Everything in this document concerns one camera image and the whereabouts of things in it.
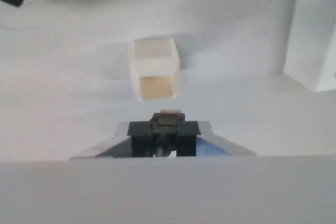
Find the black USB plug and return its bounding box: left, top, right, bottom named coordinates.
left=149, top=108, right=186, bottom=158

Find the small white plug holder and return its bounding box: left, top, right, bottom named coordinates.
left=128, top=37, right=182, bottom=102

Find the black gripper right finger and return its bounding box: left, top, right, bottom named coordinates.
left=177, top=121, right=257, bottom=158

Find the long white peg holder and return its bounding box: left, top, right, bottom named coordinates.
left=283, top=0, right=336, bottom=93

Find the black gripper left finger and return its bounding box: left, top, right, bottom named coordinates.
left=69, top=121, right=154, bottom=159

